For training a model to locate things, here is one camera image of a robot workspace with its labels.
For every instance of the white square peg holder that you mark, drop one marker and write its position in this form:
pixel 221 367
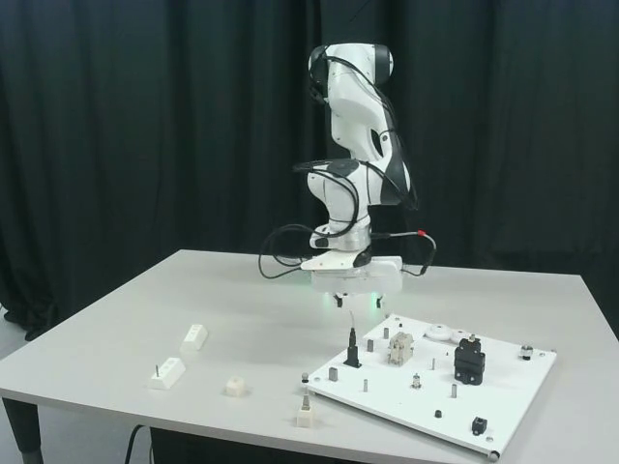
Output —
pixel 304 417

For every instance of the small white square holder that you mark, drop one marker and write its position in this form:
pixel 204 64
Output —
pixel 236 386

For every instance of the white empty peg holder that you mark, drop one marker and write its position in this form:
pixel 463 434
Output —
pixel 194 338

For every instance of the small metal threaded connector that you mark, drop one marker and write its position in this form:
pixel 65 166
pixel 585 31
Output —
pixel 416 382

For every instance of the white medium gear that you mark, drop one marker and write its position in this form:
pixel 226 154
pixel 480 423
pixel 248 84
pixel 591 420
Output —
pixel 457 335

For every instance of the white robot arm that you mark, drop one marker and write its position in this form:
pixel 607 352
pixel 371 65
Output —
pixel 348 203

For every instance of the black D-SUB plug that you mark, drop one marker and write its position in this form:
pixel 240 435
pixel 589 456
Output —
pixel 469 365

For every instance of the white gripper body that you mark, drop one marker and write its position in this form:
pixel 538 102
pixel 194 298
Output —
pixel 367 278

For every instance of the black curtains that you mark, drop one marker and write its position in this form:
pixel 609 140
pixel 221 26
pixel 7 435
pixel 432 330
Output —
pixel 145 121

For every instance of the white task board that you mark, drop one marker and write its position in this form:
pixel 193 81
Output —
pixel 411 401

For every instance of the white large gear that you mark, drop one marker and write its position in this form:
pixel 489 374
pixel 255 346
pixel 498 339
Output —
pixel 437 333

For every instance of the metal bolt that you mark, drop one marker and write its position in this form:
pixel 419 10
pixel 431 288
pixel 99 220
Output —
pixel 304 376

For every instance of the metal BNC plug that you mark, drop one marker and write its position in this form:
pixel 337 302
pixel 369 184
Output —
pixel 525 352

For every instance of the beige connector block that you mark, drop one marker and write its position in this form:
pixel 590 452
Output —
pixel 399 349

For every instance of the black table leg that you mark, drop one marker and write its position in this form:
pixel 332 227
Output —
pixel 21 425

